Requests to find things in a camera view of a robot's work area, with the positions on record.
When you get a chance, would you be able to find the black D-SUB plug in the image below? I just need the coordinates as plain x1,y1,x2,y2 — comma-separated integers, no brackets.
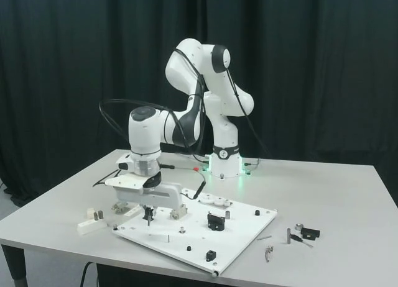
300,227,321,240

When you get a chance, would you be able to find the black table leg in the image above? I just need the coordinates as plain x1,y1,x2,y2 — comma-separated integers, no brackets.
1,245,25,287

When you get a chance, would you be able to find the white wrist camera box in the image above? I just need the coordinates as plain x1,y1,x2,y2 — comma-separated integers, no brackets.
116,154,133,170

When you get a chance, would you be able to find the black plug with thin wire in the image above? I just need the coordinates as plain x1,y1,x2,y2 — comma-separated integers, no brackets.
290,234,314,250

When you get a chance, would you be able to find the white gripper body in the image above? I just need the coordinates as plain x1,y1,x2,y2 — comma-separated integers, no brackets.
113,181,188,212

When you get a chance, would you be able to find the black cable under table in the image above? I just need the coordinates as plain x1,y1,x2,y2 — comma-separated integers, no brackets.
81,261,96,287

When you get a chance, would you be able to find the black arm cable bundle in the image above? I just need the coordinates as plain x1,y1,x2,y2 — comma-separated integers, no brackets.
98,47,208,163

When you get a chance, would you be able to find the white task board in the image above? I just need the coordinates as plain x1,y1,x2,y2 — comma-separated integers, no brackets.
111,189,279,277

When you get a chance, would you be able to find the long white peg holder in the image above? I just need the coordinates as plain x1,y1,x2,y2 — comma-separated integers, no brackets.
76,219,108,237

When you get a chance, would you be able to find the flat white mounting plate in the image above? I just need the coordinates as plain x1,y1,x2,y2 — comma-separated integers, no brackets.
104,175,150,188

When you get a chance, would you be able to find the black shoulder cable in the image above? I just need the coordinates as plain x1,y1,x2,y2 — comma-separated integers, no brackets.
226,66,271,160

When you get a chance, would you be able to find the black base cable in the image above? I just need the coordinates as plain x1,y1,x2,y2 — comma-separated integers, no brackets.
191,150,213,164

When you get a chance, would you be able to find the black curtain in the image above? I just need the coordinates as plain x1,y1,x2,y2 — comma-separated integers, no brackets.
0,0,398,207

